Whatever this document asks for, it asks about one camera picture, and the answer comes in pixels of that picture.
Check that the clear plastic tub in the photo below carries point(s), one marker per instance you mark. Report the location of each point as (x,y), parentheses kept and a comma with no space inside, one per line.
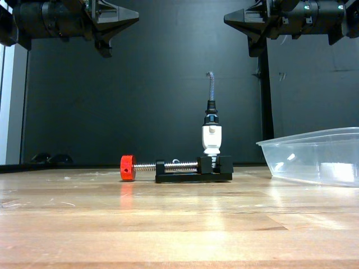
(294,168)

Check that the black clamp with red knob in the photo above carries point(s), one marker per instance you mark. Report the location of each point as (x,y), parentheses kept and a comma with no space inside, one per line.
(193,177)

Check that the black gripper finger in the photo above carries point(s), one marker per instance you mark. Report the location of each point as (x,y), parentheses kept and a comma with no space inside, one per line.
(252,14)
(252,29)
(112,12)
(112,26)

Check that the white receptacle socket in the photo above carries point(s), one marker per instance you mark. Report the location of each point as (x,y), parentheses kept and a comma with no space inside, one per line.
(211,140)

